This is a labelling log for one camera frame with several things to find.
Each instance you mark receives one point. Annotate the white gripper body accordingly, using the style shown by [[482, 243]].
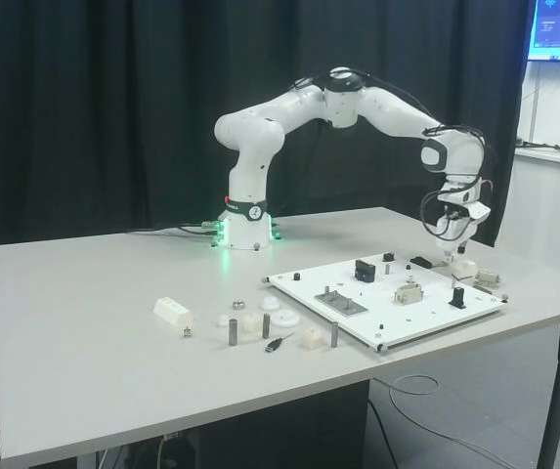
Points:
[[450, 234]]

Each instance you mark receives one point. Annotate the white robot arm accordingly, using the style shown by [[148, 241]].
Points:
[[245, 132]]

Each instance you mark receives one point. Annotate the slim metal peg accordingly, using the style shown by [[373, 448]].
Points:
[[332, 335]]

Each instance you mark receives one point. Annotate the medium metal peg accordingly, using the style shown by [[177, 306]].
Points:
[[266, 326]]

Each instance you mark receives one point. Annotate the thick metal round peg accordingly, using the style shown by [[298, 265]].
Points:
[[233, 332]]

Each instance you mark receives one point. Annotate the black flat plug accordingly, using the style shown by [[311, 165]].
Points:
[[421, 261]]

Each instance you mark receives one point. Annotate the beige rectangular plug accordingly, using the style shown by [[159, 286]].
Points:
[[487, 282]]

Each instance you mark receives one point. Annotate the white task board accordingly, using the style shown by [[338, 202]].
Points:
[[406, 320]]

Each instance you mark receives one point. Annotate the white cabinet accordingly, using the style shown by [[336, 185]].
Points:
[[543, 205]]

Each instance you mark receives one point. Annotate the small white holder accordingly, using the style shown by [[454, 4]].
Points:
[[251, 323], [312, 338]]

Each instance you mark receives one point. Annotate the white large gear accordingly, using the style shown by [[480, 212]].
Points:
[[287, 320]]

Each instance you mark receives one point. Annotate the white medium gear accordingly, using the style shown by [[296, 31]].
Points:
[[271, 303]]

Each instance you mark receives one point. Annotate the black USB plug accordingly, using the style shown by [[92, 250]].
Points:
[[272, 346]]

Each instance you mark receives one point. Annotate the metal bolt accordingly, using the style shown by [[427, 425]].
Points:
[[238, 304]]

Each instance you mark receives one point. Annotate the small metal plug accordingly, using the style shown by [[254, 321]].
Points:
[[187, 332]]

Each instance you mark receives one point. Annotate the long white holder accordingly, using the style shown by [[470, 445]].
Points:
[[174, 310]]

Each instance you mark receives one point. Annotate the black curtain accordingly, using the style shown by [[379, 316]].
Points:
[[89, 98]]

